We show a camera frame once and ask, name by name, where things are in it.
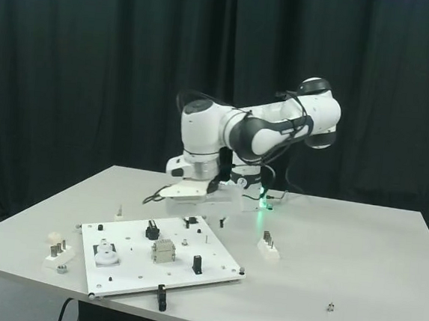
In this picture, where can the white medium gear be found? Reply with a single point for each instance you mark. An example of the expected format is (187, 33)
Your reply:
(106, 249)

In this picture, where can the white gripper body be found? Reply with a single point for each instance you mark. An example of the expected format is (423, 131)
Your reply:
(203, 208)

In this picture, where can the flat white mounting plate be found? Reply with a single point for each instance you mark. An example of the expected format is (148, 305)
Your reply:
(185, 192)

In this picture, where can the black D-SUB plug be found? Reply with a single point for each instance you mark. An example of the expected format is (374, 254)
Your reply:
(163, 293)

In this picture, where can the metal waterproof plug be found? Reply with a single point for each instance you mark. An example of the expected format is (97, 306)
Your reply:
(162, 254)

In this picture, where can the small white bolt holder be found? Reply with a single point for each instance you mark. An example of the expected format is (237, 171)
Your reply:
(119, 217)

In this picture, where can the medium metal round peg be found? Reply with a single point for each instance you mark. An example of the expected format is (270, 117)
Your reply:
(59, 247)

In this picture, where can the large metal square peg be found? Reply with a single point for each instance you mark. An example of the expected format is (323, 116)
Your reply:
(266, 237)

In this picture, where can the small metal round peg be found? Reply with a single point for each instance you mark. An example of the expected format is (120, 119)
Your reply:
(63, 245)

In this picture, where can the white task board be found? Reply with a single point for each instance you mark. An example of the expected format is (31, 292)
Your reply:
(133, 277)

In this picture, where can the large metal round peg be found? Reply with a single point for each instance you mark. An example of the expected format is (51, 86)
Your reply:
(53, 250)

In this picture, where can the metal hex nut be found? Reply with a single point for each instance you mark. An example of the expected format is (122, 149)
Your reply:
(63, 269)

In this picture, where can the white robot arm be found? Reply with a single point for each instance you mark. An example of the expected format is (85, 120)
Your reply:
(202, 129)

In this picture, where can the white square peg holder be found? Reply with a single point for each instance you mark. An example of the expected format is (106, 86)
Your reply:
(268, 252)

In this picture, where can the white small gear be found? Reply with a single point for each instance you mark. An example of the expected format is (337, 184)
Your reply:
(104, 240)

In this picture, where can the white round peg holder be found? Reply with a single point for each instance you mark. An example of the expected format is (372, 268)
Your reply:
(59, 260)

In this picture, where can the black curtain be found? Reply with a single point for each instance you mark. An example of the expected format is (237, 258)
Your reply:
(59, 42)

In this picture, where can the white large gear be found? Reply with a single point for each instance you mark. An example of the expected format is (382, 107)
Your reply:
(107, 260)

